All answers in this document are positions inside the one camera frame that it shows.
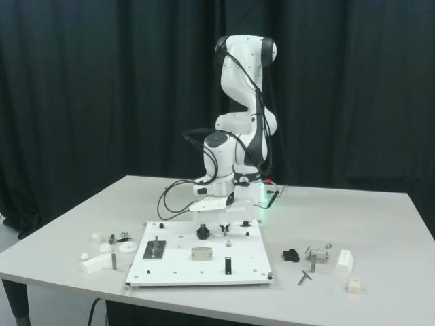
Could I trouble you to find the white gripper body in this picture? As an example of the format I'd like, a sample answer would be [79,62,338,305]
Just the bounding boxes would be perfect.
[190,200,256,223]

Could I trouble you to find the grey peg holder with holes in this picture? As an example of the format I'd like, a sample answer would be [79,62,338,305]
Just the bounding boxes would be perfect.
[307,247,332,264]

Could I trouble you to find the long white peg holder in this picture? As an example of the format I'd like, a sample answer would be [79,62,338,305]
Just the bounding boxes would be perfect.
[79,254,115,274]

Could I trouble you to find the thin black rod red tag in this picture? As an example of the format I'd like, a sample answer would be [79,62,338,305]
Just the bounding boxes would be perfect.
[256,177,288,210]

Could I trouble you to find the white task board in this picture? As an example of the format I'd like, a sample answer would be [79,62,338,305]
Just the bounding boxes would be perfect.
[124,219,275,290]

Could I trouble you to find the tall white holder with holes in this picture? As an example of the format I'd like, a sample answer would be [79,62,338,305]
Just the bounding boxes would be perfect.
[334,249,355,274]

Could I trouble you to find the black curtains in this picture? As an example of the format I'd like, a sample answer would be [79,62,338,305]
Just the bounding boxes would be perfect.
[0,0,435,240]

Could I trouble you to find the black table leg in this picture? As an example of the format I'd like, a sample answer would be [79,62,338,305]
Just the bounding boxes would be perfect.
[1,279,29,326]

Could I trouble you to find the black looping camera cable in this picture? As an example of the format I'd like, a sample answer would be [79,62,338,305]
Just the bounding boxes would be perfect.
[156,179,207,223]

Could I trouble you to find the black cable over wrist link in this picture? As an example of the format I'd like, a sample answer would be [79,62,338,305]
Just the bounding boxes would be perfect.
[181,126,222,186]

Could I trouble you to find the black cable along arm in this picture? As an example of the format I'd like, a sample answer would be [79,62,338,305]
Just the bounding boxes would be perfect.
[213,35,275,175]

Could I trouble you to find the black floor cable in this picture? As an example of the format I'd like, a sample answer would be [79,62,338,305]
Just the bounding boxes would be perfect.
[89,297,107,326]

